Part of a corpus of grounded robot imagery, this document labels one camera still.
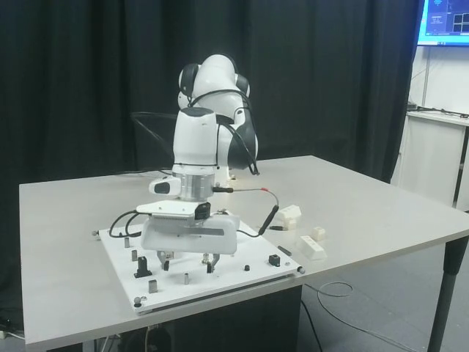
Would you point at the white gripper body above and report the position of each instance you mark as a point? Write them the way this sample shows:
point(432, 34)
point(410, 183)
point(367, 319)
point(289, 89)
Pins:
point(176, 240)

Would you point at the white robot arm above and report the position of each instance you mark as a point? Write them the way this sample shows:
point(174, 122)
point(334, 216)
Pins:
point(194, 143)

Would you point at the metal round peg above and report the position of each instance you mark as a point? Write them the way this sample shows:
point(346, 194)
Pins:
point(126, 242)
point(187, 278)

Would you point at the metal square peg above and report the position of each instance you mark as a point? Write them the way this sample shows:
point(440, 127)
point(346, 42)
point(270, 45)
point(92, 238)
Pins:
point(134, 256)
point(152, 287)

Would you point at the white stacked peg holder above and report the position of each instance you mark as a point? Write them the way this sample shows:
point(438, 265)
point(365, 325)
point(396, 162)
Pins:
point(290, 217)

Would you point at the long white peg holder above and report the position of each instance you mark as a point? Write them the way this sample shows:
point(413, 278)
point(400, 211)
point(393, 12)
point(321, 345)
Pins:
point(311, 248)

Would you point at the small white peg holder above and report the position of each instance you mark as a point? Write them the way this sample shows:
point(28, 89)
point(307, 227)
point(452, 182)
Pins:
point(318, 233)

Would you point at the white task board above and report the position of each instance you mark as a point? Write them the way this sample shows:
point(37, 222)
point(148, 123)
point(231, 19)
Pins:
point(220, 289)

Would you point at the black USB plug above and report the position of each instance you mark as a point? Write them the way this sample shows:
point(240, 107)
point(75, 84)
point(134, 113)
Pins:
point(141, 268)

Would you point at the black box cabinet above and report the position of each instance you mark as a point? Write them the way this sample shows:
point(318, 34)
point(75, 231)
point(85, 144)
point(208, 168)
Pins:
point(238, 322)

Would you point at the small black square socket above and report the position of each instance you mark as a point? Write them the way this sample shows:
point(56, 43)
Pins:
point(274, 260)

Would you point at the dark metal rod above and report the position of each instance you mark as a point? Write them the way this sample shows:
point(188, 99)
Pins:
point(285, 250)

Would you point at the black curtains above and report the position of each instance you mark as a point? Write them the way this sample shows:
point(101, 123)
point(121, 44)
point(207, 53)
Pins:
point(73, 73)

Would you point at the dark grey table leg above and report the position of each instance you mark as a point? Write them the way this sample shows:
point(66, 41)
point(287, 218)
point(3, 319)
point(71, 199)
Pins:
point(445, 293)

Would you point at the white cabinet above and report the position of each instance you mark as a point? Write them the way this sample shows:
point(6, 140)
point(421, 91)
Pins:
point(432, 161)

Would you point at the blue screen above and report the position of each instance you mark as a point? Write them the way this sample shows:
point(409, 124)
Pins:
point(445, 22)

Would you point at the white flat mount plate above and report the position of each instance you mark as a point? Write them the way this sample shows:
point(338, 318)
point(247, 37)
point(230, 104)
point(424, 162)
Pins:
point(165, 208)

